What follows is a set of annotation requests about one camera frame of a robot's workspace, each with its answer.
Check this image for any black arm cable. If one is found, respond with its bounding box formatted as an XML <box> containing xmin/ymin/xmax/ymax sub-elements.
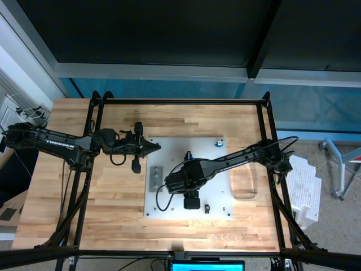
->
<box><xmin>156</xmin><ymin>182</ymin><xmax>174</xmax><ymax>212</ymax></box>
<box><xmin>109</xmin><ymin>146</ymin><xmax>127</xmax><ymax>166</ymax></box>

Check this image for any blue laptop screen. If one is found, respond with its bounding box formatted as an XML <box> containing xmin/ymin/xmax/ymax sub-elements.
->
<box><xmin>169</xmin><ymin>259</ymin><xmax>245</xmax><ymax>271</ymax></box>

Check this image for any white cable bundle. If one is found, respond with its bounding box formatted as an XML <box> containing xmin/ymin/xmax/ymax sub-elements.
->
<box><xmin>14</xmin><ymin>104</ymin><xmax>51</xmax><ymax>126</ymax></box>

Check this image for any clear plastic tub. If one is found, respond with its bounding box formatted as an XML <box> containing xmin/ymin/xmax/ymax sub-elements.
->
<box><xmin>230</xmin><ymin>160</ymin><xmax>259</xmax><ymax>202</ymax></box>

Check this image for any brown cardboard box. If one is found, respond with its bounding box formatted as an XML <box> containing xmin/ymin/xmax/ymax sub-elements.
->
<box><xmin>0</xmin><ymin>189</ymin><xmax>29</xmax><ymax>226</ymax></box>

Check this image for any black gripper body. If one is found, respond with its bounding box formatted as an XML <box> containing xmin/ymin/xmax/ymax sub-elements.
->
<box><xmin>125</xmin><ymin>121</ymin><xmax>143</xmax><ymax>173</ymax></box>
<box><xmin>183</xmin><ymin>194</ymin><xmax>202</xmax><ymax>211</ymax></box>

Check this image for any grey metal plate with posts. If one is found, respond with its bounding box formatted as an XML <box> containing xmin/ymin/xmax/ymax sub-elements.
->
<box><xmin>149</xmin><ymin>166</ymin><xmax>164</xmax><ymax>193</ymax></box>

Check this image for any white foam block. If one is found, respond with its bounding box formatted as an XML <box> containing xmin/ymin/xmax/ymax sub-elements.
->
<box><xmin>286</xmin><ymin>154</ymin><xmax>323</xmax><ymax>230</ymax></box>

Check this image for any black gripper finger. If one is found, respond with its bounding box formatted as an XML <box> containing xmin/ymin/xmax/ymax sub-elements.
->
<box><xmin>142</xmin><ymin>146</ymin><xmax>162</xmax><ymax>158</ymax></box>
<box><xmin>142</xmin><ymin>137</ymin><xmax>162</xmax><ymax>147</ymax></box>

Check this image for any white taskboard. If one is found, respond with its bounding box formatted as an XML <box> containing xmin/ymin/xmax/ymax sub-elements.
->
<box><xmin>143</xmin><ymin>137</ymin><xmax>235</xmax><ymax>220</ymax></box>

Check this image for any grey metal stand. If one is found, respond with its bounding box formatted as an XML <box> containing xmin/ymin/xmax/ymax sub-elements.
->
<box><xmin>318</xmin><ymin>137</ymin><xmax>361</xmax><ymax>202</ymax></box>

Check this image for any grey window frame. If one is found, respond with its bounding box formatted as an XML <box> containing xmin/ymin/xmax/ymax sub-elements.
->
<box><xmin>0</xmin><ymin>0</ymin><xmax>361</xmax><ymax>88</ymax></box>

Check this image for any black aluminium frame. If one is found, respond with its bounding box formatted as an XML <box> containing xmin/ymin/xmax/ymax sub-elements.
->
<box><xmin>0</xmin><ymin>90</ymin><xmax>361</xmax><ymax>271</ymax></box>

